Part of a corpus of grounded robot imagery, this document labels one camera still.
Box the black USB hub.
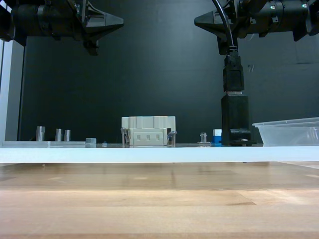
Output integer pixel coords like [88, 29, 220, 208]
[220, 94, 258, 146]

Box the small clear standoff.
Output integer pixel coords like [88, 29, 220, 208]
[197, 132, 211, 147]

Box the aluminium enclosure frame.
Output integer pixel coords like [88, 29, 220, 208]
[0, 39, 25, 147]

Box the small blue white clamp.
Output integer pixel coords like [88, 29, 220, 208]
[211, 128, 223, 146]

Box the beige connector housing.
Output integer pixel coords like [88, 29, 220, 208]
[121, 115, 178, 148]

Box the aluminium base plate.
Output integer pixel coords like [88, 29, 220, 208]
[2, 140, 87, 148]

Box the black USB connector with cable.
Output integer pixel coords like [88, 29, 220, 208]
[211, 0, 245, 96]

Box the clear plastic tub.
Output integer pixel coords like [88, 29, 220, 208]
[252, 117, 319, 148]

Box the white board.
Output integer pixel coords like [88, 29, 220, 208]
[0, 146, 319, 164]

